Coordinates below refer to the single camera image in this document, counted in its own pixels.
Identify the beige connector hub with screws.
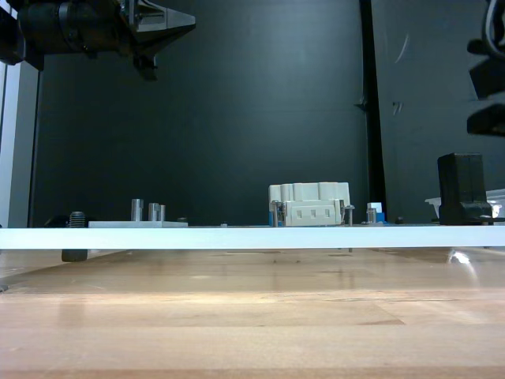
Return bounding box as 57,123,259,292
267,181,357,228

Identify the black plastic block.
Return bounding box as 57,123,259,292
436,152,495,227

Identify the small blue clamp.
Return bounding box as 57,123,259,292
366,201,387,227

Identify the grey metal plate with pegs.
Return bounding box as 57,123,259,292
88,198,189,229

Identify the white plastic board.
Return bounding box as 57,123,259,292
0,223,505,251

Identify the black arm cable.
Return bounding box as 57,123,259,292
481,0,505,44

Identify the black wall column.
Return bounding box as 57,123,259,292
357,0,388,224

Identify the grey metal partition frame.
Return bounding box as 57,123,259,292
0,61,40,230

